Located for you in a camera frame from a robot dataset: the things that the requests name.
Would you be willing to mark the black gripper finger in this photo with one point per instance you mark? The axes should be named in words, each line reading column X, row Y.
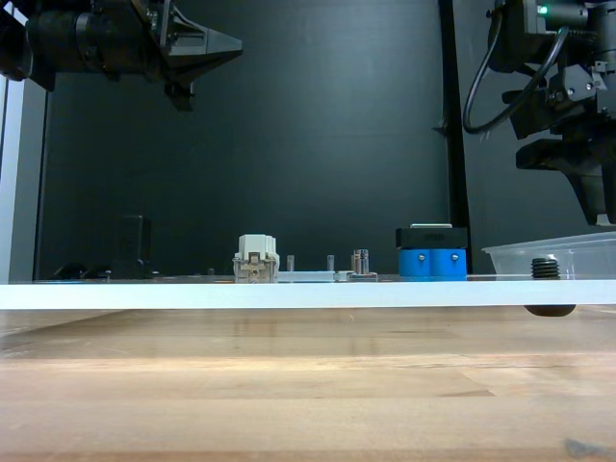
column 589, row 192
column 212, row 43
column 192, row 65

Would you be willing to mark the clear plastic tub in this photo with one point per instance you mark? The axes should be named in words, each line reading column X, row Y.
column 592, row 245

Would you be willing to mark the black threaded stud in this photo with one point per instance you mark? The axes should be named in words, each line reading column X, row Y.
column 546, row 269

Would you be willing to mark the black round foot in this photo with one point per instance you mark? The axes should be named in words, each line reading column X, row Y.
column 551, row 311

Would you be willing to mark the grey plate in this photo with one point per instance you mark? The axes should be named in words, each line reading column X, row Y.
column 430, row 225

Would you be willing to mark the black block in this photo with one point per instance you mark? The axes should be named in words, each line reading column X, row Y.
column 433, row 238

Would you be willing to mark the black plug housing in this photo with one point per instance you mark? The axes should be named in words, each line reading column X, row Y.
column 132, row 245

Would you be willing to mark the beige connector housing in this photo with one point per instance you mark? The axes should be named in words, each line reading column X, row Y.
column 255, row 260

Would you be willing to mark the black low clamp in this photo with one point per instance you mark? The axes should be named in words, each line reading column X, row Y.
column 101, row 273
column 69, row 272

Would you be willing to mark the pale aluminium bar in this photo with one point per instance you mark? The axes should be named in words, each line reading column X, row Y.
column 308, row 276

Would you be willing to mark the white board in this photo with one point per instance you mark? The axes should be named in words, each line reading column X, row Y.
column 289, row 296

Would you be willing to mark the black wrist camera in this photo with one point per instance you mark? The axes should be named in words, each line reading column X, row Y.
column 529, row 120

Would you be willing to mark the black vertical post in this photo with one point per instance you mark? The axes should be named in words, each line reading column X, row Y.
column 454, row 192

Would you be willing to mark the blue clamp mount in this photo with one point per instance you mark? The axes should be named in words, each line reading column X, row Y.
column 414, row 264

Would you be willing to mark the pale window frame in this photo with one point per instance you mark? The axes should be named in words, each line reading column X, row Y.
column 14, row 192

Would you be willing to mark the silver metal post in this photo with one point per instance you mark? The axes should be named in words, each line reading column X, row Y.
column 361, row 262

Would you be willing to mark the small clear post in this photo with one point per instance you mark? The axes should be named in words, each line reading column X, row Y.
column 330, row 264
column 291, row 264

